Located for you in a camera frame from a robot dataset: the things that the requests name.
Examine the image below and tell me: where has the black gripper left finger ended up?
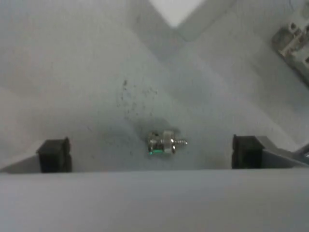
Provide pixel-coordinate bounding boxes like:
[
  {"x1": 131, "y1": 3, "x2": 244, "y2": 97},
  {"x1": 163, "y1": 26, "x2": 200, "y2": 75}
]
[{"x1": 0, "y1": 137, "x2": 72, "y2": 174}]

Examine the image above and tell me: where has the metal BNC plug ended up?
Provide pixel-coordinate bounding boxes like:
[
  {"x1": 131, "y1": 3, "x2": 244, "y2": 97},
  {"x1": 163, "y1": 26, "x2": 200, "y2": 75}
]
[{"x1": 146, "y1": 130, "x2": 190, "y2": 157}]

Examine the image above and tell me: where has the grey peg holder with holes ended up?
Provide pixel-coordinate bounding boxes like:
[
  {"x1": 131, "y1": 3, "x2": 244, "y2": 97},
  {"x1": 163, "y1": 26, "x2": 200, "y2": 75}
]
[{"x1": 271, "y1": 21, "x2": 309, "y2": 88}]

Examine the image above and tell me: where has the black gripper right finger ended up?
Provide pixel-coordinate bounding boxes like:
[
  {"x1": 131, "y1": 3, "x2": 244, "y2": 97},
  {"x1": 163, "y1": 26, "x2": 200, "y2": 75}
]
[{"x1": 231, "y1": 134, "x2": 309, "y2": 170}]

